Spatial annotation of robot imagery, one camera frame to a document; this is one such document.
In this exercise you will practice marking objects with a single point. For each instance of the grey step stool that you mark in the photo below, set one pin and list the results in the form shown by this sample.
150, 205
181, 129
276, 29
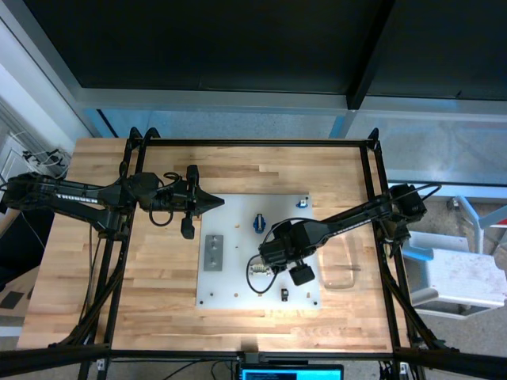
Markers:
463, 277

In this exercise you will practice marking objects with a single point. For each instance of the blue clamp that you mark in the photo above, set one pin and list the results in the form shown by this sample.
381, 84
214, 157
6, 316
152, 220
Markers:
258, 223

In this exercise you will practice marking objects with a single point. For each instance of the brown cardboard box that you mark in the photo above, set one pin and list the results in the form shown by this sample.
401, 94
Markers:
20, 285

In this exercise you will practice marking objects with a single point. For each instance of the small blue white connector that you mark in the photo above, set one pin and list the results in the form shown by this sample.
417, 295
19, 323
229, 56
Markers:
303, 204

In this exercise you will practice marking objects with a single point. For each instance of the laptop screen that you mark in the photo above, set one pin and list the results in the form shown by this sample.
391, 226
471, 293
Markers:
289, 374

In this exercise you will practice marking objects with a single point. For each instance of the grey HAN10E hub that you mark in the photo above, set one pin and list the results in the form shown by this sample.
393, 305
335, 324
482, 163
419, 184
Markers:
261, 271

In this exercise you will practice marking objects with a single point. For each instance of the pale blue metal stand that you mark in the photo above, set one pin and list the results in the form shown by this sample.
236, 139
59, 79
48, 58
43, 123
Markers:
471, 211

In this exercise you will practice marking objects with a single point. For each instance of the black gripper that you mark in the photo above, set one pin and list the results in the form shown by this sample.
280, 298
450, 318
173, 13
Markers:
190, 198
303, 276

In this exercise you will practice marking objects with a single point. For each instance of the white mounting board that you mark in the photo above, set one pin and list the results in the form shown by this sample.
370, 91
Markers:
237, 206

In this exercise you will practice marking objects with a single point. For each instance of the black aluminium frame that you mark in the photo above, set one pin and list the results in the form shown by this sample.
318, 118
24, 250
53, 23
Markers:
253, 143

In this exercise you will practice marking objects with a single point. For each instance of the clear plastic tub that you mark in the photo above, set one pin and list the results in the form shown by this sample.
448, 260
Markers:
336, 265

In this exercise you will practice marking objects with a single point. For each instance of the grey metal plate with pegs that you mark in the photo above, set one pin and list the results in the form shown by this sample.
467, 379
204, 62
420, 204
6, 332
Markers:
214, 267

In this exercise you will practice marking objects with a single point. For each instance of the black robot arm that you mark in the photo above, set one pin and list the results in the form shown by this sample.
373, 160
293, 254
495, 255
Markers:
79, 198
348, 221

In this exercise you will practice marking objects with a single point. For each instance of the black connector housing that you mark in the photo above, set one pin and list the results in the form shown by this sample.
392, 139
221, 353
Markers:
284, 295

